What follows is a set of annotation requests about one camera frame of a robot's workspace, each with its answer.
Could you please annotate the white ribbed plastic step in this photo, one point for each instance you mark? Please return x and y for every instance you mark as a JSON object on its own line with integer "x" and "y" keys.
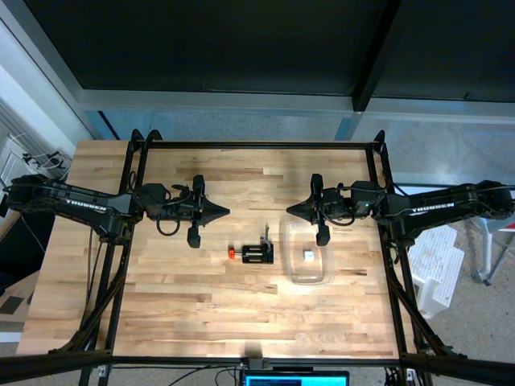
{"x": 436, "y": 265}

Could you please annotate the small white block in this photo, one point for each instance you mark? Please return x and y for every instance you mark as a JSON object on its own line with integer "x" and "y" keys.
{"x": 309, "y": 255}

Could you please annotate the red and white panel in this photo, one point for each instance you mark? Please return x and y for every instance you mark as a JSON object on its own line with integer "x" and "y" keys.
{"x": 509, "y": 229}

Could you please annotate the black aluminium frame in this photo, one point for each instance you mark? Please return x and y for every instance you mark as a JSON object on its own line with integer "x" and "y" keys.
{"x": 257, "y": 146}

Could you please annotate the clear plastic tub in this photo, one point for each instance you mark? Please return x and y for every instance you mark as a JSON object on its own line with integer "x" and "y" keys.
{"x": 297, "y": 269}

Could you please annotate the brown cardboard box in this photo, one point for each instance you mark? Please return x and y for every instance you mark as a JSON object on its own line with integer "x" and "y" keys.
{"x": 20, "y": 289}

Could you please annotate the black vise with orange knob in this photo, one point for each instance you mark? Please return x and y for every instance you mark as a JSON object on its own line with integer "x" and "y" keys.
{"x": 257, "y": 254}

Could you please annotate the screen with blue edge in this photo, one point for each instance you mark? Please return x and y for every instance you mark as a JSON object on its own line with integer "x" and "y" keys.
{"x": 293, "y": 380}

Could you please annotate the black table camera mount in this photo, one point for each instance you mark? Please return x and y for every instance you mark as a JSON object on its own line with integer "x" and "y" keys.
{"x": 254, "y": 363}

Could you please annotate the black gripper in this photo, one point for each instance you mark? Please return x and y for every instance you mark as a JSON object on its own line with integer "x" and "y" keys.
{"x": 189, "y": 211}
{"x": 329, "y": 211}

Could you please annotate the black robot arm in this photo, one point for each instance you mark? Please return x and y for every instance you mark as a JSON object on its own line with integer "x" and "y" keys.
{"x": 434, "y": 209}
{"x": 80, "y": 203}

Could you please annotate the grey metal stand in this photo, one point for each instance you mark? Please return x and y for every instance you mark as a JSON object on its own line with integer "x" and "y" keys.
{"x": 487, "y": 257}

